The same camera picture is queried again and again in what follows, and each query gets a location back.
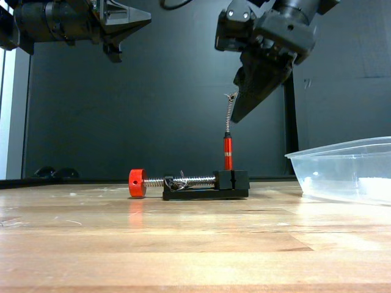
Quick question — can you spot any clear plastic tub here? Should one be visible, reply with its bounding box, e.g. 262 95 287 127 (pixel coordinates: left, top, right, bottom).
284 136 391 207

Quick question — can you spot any frayed wire scrap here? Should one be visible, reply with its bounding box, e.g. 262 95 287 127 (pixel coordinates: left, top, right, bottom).
164 170 189 192

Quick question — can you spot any red RCA connector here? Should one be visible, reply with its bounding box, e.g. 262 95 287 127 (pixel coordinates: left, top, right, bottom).
222 91 241 171

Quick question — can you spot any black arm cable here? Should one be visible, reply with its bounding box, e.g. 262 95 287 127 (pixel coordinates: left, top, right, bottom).
158 0 192 10

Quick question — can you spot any black clamp with red knob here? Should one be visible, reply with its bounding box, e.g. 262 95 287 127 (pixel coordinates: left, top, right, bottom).
128 168 250 201

